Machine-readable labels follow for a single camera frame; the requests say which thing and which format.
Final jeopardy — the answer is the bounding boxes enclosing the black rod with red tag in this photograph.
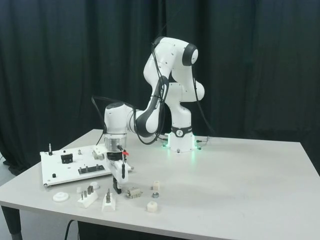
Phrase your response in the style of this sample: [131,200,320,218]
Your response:
[117,144,130,180]

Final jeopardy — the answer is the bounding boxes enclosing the white wide peg holder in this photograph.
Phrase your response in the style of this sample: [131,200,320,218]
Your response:
[76,191,99,209]

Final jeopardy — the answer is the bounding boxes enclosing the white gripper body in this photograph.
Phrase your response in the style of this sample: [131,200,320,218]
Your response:
[107,159,130,187]

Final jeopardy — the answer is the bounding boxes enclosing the black curtain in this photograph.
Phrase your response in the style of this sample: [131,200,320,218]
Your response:
[0,0,320,176]

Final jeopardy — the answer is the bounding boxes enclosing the black hanging cable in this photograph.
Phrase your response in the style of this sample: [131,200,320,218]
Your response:
[191,53,216,137]

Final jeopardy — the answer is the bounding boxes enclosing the black wrist loop cable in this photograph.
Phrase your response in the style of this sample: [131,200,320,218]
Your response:
[90,95,111,131]

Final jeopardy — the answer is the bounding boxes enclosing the white narrow peg holder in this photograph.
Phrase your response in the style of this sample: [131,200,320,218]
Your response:
[101,193,117,212]

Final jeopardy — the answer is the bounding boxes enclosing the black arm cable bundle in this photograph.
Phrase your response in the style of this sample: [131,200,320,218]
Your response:
[133,37,173,145]

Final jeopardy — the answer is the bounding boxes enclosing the dark table leg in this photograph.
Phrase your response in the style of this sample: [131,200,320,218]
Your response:
[0,205,21,240]

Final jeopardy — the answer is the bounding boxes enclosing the white large gear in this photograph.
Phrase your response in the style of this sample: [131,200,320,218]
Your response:
[52,192,70,202]

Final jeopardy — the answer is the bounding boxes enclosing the black floor cable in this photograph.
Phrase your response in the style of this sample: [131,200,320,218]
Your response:
[65,219,77,240]

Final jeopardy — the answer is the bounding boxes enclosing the black D-SUB plug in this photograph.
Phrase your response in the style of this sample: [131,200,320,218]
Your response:
[112,176,123,195]

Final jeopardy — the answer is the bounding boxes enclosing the white task board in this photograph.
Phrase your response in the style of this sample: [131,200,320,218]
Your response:
[39,146,133,187]

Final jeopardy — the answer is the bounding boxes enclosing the small metal clamp with wire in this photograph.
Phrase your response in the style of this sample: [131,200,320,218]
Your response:
[196,135,210,146]

